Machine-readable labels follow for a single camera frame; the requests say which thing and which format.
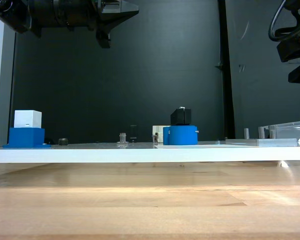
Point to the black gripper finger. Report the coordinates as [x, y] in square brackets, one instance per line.
[120, 15]

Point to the white taskboard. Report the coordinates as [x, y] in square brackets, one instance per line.
[90, 155]

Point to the clear plastic tub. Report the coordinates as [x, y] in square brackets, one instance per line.
[290, 130]

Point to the grey metal block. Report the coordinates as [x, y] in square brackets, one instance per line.
[265, 142]

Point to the small clear metal fitting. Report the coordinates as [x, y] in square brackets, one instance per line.
[122, 140]

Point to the beige connector housing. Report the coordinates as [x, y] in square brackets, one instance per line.
[157, 130]

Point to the black plug silver top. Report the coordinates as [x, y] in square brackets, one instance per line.
[181, 116]

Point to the white square block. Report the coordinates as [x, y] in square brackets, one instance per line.
[27, 118]

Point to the black round screw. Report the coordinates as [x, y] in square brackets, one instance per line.
[63, 142]

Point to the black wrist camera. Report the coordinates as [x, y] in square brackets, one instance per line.
[292, 51]

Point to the black aluminium frame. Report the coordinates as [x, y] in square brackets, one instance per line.
[226, 75]

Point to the small grey post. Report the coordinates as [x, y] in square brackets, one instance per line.
[246, 133]

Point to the grey window frame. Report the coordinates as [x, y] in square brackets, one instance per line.
[1, 87]

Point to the blue round mount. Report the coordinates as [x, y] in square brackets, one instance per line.
[182, 136]

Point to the blue square mount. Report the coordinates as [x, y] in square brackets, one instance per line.
[25, 137]

